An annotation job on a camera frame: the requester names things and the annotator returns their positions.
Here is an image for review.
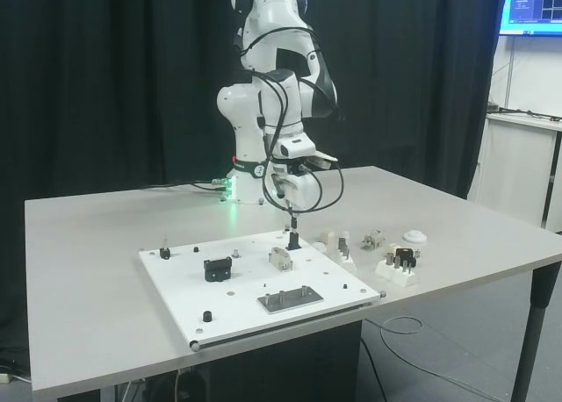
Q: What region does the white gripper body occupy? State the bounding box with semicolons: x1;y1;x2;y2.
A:
271;172;321;212

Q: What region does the white square peg holder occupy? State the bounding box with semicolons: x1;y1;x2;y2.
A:
329;242;359;272

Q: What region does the grey waterproof plug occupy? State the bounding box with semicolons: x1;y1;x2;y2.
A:
359;228;382;249

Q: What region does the white task board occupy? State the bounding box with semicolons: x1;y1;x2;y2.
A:
138;227;387;351

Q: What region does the black D-SUB plug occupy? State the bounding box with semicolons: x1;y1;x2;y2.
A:
393;246;417;265

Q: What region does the white large gear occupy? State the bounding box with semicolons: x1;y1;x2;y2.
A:
402;227;429;246

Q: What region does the white round peg holder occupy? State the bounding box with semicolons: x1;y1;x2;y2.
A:
375;261;419;290

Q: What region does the black curtain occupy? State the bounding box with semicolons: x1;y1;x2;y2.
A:
0;0;510;368

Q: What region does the white cabinet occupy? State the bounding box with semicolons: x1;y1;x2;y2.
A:
465;110;562;235

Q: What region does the black table leg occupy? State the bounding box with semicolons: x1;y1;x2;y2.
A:
524;261;561;402

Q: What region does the blue screen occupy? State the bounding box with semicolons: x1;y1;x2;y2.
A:
498;0;562;37

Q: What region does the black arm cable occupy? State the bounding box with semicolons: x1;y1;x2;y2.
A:
239;22;348;212

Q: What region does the black base cable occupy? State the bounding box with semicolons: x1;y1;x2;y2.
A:
148;178;234;197

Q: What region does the grey floor cable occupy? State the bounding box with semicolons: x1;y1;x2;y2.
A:
364;315;532;402

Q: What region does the thin black cabinet cable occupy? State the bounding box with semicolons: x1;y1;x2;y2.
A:
486;104;562;123

